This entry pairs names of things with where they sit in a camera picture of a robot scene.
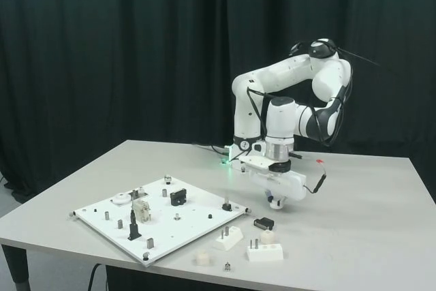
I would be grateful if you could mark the white large gear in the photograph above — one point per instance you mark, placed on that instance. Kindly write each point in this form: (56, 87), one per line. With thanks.
(121, 199)

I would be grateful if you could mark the black upright plug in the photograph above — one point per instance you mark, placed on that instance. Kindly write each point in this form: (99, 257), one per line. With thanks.
(133, 229)

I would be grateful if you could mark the black D-SUB plug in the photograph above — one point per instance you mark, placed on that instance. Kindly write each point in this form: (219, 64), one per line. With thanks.
(264, 224)

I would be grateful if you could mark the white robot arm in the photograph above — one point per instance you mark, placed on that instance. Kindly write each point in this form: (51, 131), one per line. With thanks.
(272, 73)

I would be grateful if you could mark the white peg holder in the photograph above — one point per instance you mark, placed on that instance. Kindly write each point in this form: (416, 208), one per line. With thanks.
(231, 237)
(269, 253)

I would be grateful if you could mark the thin black rod red tag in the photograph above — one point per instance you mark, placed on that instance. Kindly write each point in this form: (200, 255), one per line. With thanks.
(322, 182)

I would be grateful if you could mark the white medium gear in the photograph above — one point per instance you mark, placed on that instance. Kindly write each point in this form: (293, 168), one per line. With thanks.
(276, 205)

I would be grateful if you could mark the dark table leg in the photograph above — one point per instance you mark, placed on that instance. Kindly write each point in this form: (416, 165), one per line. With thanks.
(15, 267)

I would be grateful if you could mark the white task board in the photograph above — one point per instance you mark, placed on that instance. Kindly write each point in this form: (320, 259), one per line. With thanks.
(177, 229)

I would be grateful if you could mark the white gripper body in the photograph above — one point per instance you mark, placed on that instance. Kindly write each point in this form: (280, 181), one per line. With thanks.
(289, 185)

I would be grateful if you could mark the small metal plug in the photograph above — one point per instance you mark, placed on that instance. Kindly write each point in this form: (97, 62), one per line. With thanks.
(226, 267)

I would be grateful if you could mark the black curtains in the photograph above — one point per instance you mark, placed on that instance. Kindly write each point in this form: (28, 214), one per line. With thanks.
(102, 49)

